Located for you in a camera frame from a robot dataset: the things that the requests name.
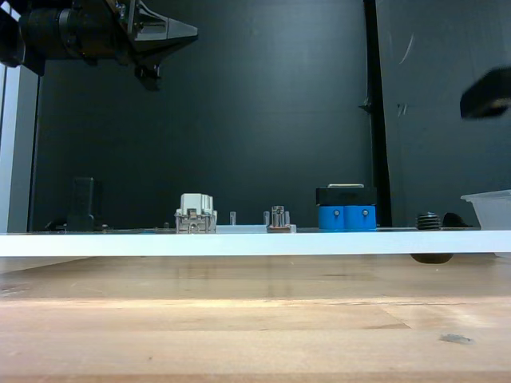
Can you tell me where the black M12 threaded stud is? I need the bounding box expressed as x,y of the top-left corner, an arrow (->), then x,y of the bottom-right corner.
416,211 -> 441,231

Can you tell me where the black rubber foot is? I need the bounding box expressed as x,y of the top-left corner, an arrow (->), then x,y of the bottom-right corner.
410,253 -> 454,266

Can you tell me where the black clamp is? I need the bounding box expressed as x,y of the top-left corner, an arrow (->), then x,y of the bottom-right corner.
42,177 -> 108,234

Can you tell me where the clear plastic tub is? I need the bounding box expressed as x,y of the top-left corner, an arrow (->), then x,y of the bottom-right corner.
460,188 -> 511,259

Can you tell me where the blue and black connector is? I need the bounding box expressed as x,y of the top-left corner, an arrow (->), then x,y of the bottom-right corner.
315,183 -> 378,232

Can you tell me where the black pillar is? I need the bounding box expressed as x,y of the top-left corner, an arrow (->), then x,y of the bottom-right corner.
358,0 -> 395,229

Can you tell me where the grey connector housing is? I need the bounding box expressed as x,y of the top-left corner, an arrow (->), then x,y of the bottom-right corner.
173,193 -> 219,235

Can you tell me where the small silver socket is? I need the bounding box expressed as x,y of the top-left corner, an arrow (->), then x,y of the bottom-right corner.
266,204 -> 293,234

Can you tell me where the grey metal wall post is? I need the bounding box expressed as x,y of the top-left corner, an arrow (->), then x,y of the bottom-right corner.
0,62 -> 41,235

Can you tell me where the white board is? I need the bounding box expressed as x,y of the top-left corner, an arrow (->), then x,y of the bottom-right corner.
0,227 -> 511,259

